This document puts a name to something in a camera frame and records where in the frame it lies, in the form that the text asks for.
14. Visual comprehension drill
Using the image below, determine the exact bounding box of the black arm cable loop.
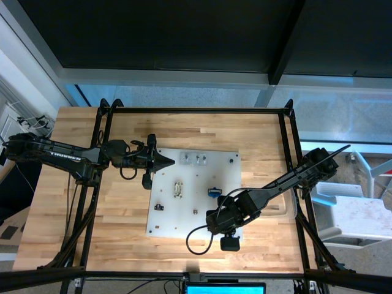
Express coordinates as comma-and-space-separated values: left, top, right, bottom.
186, 225, 216, 255
119, 165, 138, 181

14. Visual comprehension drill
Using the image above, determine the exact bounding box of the white plastic stool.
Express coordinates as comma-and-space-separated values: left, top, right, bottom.
312, 181, 392, 248

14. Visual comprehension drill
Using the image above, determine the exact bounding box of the grey metal chair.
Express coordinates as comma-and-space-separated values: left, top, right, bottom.
345, 149, 392, 198

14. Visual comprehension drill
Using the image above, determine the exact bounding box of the clear acrylic block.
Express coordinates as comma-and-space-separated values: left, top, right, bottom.
179, 151, 208, 167

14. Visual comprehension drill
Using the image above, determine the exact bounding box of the black table-level camera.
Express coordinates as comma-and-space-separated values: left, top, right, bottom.
187, 266, 203, 282

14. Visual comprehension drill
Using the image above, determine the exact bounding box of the black aluminium frame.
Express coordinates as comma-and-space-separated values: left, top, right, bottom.
0, 97, 392, 294

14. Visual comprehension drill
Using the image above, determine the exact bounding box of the white plastic board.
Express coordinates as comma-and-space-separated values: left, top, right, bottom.
145, 148, 245, 243

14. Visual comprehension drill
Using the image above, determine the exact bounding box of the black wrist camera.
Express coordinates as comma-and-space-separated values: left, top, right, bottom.
205, 209, 226, 235

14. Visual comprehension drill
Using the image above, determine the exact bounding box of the blue laptop screen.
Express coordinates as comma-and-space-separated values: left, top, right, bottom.
183, 282, 266, 294

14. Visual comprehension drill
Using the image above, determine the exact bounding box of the black wall pillar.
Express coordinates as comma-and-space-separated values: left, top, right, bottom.
268, 0, 307, 86

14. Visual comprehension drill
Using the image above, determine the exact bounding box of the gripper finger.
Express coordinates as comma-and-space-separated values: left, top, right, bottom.
154, 149, 176, 163
154, 162, 176, 174

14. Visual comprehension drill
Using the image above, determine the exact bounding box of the black and white cable bundle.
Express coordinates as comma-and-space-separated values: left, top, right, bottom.
15, 115, 53, 132

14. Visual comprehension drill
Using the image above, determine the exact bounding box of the clear plastic tub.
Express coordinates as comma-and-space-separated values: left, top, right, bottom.
243, 183, 298, 220

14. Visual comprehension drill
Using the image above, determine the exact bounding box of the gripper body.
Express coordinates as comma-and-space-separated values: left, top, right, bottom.
220, 213, 246, 253
124, 134, 158, 190

